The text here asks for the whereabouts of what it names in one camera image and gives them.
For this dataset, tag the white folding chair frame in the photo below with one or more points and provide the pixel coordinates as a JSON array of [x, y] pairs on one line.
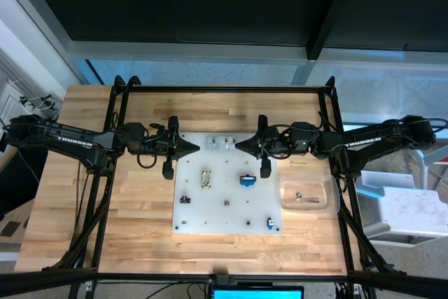
[[428, 164]]

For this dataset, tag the clear plastic tub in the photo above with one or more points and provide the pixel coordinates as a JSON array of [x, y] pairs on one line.
[[315, 187]]

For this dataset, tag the black slanted post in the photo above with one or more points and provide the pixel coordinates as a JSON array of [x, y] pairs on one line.
[[327, 8]]

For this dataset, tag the black metal frame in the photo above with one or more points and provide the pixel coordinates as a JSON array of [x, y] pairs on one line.
[[210, 89]]

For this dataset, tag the white board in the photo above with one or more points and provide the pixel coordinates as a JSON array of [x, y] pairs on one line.
[[217, 215]]

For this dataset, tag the beige rectangular connector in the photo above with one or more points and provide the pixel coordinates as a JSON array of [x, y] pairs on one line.
[[206, 179]]

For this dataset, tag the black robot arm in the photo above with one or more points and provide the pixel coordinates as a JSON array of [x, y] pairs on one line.
[[70, 139], [364, 141]]

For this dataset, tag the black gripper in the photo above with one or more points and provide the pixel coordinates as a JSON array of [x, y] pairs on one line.
[[164, 143], [276, 145]]

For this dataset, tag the large blue connector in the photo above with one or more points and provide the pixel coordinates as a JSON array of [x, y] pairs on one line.
[[247, 181]]

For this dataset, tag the cardboard box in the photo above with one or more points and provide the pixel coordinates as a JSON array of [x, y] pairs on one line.
[[14, 220]]

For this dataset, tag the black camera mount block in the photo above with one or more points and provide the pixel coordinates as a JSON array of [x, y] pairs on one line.
[[224, 279]]

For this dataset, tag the small blue connector white insert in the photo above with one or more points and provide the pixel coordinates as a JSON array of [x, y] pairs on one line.
[[269, 223]]

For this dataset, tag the blue screen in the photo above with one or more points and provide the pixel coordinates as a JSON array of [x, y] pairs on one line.
[[255, 293]]

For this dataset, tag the small black connector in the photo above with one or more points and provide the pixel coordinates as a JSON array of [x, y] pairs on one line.
[[185, 200]]

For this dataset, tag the white plastic stool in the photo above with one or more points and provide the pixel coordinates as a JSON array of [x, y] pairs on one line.
[[413, 208]]

